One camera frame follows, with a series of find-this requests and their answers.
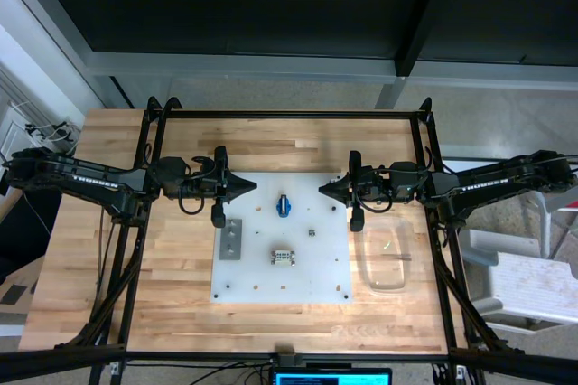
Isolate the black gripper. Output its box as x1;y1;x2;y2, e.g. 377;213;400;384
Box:
319;150;380;232
198;146;257;229

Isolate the large blue plastic clamp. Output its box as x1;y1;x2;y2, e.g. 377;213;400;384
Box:
273;193;294;220

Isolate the grey metal plate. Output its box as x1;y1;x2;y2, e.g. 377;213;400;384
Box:
217;218;243;261

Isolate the clear plastic tub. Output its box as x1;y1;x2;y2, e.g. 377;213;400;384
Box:
360;217;413;298

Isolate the white mounting board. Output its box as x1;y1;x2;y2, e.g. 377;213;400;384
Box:
210;171;353;304

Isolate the black column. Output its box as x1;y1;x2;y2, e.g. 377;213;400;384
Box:
395;0;452;78

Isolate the screen with blue edge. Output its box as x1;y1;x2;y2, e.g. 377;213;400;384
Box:
269;366;393;385

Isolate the white step stool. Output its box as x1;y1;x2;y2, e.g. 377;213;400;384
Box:
469;251;578;327

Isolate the white cabinet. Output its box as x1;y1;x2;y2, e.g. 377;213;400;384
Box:
0;102;85;158

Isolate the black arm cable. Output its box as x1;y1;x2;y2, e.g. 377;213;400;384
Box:
359;197;395;214
177;194;205;216

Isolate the black aluminium frame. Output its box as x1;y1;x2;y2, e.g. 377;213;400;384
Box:
0;95;578;385

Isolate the grey metal partition frame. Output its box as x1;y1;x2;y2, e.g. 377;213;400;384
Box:
0;0;578;108

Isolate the black table-level camera block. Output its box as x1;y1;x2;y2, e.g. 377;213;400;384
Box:
275;343;298;366

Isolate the cable bundle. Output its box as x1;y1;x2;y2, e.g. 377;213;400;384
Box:
24;120;81;145

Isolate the white tube chair frame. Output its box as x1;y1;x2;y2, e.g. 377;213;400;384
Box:
523;188;578;259

